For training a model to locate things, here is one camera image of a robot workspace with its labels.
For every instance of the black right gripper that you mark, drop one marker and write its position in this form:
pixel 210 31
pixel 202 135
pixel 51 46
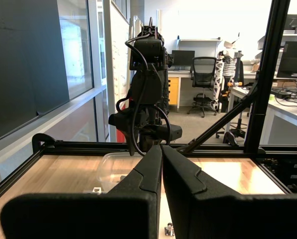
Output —
pixel 171 133

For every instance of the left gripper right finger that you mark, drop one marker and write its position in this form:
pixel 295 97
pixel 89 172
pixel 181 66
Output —
pixel 237 216

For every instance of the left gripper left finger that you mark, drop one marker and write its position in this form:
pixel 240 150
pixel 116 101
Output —
pixel 88 216

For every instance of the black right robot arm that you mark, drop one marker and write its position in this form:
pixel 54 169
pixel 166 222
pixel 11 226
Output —
pixel 148 87

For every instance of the clear plastic container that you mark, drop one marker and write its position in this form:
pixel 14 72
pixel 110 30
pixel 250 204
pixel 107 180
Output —
pixel 113 169

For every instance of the yellow drawer cabinet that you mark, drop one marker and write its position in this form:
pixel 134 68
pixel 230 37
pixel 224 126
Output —
pixel 173 90

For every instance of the white office desk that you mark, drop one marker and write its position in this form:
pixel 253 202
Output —
pixel 185 73

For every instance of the white whiteboard partition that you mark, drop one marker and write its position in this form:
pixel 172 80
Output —
pixel 118 62

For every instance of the black office chair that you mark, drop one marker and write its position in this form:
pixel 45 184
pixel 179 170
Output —
pixel 204 74

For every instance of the white lattice legged robot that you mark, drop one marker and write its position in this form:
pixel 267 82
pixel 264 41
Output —
pixel 216 84

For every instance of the white work table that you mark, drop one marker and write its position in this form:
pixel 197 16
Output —
pixel 282 109

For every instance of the black aluminium frame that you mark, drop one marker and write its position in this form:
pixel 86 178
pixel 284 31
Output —
pixel 88 145

